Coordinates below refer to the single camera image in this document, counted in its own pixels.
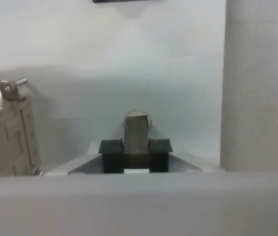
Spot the white task board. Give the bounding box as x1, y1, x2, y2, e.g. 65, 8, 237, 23
0, 0, 227, 177

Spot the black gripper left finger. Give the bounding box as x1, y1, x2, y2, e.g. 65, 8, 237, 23
45, 139, 125, 176

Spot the beige latched connector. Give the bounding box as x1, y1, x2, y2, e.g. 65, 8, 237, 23
0, 78, 44, 177

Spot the metal square peg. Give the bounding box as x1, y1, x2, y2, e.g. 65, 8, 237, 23
122, 115, 152, 170

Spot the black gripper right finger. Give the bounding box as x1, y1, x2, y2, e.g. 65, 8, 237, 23
148, 138, 204, 173

